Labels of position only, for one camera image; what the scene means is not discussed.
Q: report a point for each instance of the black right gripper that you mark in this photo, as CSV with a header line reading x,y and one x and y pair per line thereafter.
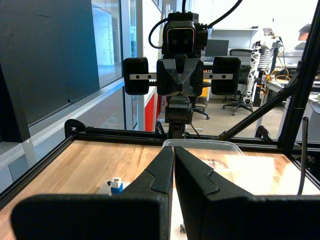
x,y
136,67

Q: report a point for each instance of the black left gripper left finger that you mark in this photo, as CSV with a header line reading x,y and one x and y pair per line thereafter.
x,y
100,217

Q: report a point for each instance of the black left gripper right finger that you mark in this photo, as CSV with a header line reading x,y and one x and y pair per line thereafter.
x,y
250,220

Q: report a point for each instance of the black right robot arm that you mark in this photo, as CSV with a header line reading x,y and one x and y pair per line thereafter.
x,y
178,112

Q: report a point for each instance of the blue and white connector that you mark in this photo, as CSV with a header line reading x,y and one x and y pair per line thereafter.
x,y
117,189

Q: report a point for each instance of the black knob screw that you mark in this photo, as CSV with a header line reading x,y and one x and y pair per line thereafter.
x,y
109,183

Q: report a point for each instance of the black chair base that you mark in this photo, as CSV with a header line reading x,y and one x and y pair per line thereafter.
x,y
200,110

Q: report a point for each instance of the red cabinet panel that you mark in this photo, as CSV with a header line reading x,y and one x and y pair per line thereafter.
x,y
150,112

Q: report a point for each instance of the black computer monitor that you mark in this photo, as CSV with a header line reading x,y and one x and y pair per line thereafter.
x,y
217,48

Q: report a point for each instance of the black office chair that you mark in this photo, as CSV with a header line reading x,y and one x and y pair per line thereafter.
x,y
240,100

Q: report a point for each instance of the clear plastic tub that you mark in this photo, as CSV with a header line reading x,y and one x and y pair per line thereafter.
x,y
200,143

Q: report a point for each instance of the white segmented robot figure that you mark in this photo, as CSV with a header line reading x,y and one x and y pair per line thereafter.
x,y
260,57

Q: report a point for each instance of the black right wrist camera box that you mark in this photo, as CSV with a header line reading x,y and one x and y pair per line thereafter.
x,y
181,37

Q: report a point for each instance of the black metal frame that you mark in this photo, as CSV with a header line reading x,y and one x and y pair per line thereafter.
x,y
112,133

